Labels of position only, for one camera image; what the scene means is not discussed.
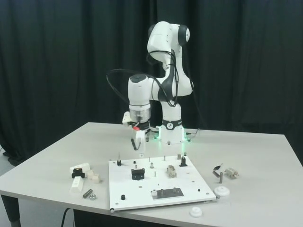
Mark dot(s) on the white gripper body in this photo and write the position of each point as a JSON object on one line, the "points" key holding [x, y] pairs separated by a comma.
{"points": [[141, 142]]}

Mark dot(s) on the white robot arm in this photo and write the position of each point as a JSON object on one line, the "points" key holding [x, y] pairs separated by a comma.
{"points": [[165, 47]]}

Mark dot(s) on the white task board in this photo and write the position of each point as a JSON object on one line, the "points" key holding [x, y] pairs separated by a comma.
{"points": [[132, 189]]}

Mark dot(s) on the white small gear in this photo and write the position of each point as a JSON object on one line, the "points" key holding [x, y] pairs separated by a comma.
{"points": [[154, 193]]}

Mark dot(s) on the small white cube holder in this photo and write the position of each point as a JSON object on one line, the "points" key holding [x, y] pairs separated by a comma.
{"points": [[96, 178], [90, 175]]}

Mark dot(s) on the white holder with holes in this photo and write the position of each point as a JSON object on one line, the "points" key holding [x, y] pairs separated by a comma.
{"points": [[81, 166], [76, 185]]}

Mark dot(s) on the black plug with brass face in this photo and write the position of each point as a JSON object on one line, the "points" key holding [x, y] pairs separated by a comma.
{"points": [[77, 173]]}

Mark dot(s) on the metal nut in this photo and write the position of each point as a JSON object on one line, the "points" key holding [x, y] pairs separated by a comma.
{"points": [[92, 196]]}

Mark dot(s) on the metal round peg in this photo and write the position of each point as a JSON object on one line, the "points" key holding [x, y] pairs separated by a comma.
{"points": [[87, 193], [220, 177]]}

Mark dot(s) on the black plug with yellow tip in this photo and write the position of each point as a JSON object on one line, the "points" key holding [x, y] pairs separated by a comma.
{"points": [[217, 167]]}

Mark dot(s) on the white medium gear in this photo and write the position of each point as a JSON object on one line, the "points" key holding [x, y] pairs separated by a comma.
{"points": [[196, 211]]}

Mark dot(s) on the white large gear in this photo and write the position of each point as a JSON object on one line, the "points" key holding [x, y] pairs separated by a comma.
{"points": [[221, 191]]}

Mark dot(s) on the black table leg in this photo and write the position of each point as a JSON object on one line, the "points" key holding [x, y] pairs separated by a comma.
{"points": [[10, 210]]}

